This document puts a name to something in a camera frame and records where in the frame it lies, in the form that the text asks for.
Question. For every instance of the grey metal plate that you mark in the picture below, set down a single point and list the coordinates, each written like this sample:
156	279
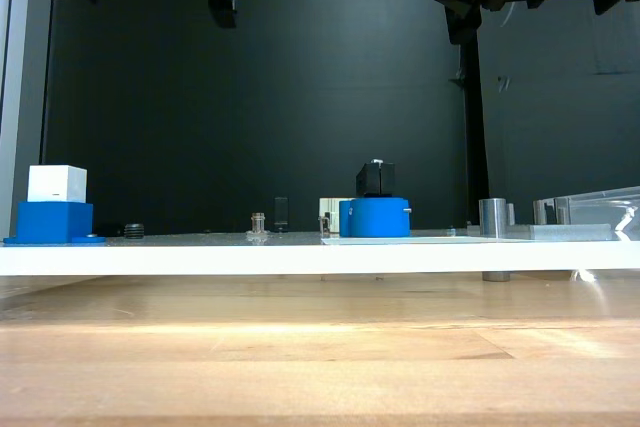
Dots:
565	233

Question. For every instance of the black wall post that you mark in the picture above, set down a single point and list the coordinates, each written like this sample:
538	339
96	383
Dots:
472	122

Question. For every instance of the black threaded insert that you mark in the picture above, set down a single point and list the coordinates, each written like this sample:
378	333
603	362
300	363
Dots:
134	231

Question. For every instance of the dark translucent cylinder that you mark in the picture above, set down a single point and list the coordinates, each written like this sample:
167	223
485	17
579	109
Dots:
281	212

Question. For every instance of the white taskboard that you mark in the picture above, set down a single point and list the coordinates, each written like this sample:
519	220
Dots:
300	259

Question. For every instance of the clear plastic tub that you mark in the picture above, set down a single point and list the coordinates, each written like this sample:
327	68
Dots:
600	207

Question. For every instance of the blue square socket base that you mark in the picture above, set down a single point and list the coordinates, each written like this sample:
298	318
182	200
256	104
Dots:
50	222

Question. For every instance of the white connector housing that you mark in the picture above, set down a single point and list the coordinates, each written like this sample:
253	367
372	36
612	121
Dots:
327	207

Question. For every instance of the small metal screw clamp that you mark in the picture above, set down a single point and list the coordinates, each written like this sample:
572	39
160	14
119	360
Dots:
323	224

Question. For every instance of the silver 16mm metal cylinder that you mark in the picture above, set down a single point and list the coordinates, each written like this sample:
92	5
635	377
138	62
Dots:
492	217

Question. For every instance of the black block with screw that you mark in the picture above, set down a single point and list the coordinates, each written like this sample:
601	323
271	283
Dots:
375	179

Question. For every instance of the white cube plug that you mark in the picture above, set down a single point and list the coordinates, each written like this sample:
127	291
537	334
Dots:
55	182

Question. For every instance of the blue round holder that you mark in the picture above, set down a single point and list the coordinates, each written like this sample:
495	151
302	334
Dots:
380	219

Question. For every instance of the small grey peg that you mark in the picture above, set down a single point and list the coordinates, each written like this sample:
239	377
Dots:
511	214

